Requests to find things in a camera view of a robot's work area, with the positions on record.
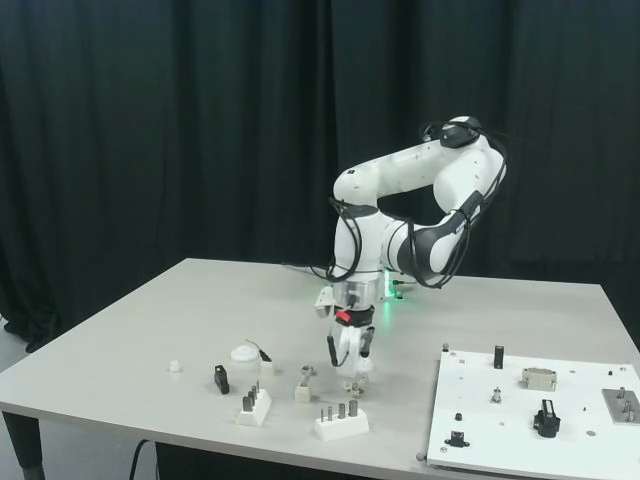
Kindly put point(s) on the white task board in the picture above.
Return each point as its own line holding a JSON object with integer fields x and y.
{"x": 480, "y": 420}

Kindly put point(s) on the black D-SUB plug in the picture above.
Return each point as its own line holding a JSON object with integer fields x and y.
{"x": 221, "y": 378}

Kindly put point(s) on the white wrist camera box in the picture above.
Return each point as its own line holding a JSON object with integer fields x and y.
{"x": 323, "y": 300}

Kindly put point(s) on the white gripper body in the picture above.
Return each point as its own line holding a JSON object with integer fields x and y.
{"x": 351, "y": 350}

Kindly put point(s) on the small metal round peg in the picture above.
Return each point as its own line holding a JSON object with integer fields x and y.
{"x": 330, "y": 414}

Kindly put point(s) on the white small gear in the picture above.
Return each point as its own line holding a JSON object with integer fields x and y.
{"x": 174, "y": 367}

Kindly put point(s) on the thick metal round peg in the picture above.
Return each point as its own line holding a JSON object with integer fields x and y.
{"x": 353, "y": 407}

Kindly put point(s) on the dark table leg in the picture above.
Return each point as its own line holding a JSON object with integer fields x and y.
{"x": 22, "y": 445}

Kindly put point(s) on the black curtains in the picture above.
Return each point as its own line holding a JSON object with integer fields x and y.
{"x": 150, "y": 125}

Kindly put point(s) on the small white plug holder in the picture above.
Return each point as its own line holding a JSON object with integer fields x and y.
{"x": 267, "y": 366}
{"x": 302, "y": 393}

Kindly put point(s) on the small waterproof plug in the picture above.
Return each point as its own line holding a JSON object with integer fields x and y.
{"x": 358, "y": 387}

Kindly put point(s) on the medium metal round peg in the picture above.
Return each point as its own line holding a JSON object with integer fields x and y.
{"x": 342, "y": 410}

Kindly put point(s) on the white round peg holder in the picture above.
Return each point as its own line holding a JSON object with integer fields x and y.
{"x": 343, "y": 427}

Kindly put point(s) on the metal square peg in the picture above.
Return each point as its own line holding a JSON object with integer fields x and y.
{"x": 256, "y": 389}
{"x": 252, "y": 395}
{"x": 247, "y": 403}

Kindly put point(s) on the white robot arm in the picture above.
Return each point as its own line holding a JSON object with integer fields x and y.
{"x": 395, "y": 167}

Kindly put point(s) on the white square peg holder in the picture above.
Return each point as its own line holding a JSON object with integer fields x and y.
{"x": 252, "y": 416}

